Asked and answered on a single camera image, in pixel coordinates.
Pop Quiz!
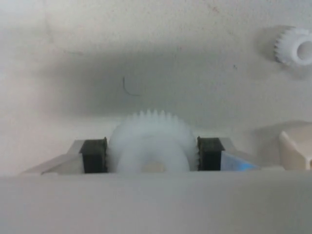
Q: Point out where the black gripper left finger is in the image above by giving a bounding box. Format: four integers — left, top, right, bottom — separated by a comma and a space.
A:
20, 137, 109, 175

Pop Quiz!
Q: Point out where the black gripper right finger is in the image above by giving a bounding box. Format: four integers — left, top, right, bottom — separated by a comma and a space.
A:
196, 136, 263, 172

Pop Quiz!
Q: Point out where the white medium gear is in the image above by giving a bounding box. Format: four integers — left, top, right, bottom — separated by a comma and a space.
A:
108, 109, 198, 174

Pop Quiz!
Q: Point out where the white small gear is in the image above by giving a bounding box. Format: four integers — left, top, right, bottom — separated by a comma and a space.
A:
273, 26, 312, 67

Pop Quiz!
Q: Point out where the cream small holder block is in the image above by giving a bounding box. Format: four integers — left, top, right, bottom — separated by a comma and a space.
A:
278, 131, 312, 171

